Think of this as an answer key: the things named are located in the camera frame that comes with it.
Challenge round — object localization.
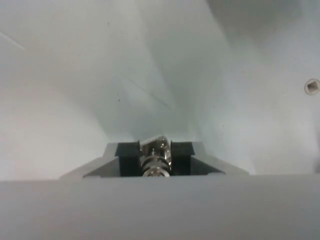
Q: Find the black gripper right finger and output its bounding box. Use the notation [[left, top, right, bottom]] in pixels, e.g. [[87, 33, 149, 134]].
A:
[[170, 140, 250, 177]]

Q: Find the white task board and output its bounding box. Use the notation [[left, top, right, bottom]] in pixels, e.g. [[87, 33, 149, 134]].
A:
[[0, 0, 320, 182]]

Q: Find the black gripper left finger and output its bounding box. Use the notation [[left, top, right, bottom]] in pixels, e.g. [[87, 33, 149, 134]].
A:
[[82, 141, 143, 179]]

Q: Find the metal BNC plug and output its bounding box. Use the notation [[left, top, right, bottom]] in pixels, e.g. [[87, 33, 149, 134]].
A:
[[139, 135, 173, 177]]

